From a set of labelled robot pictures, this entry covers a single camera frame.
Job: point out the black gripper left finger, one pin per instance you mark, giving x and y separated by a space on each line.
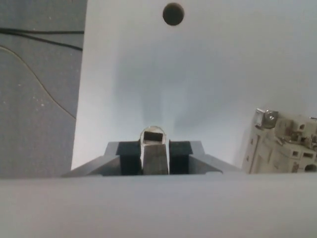
128 161

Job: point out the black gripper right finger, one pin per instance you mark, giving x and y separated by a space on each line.
179 161

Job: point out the white task board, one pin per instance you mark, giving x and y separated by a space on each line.
198 74

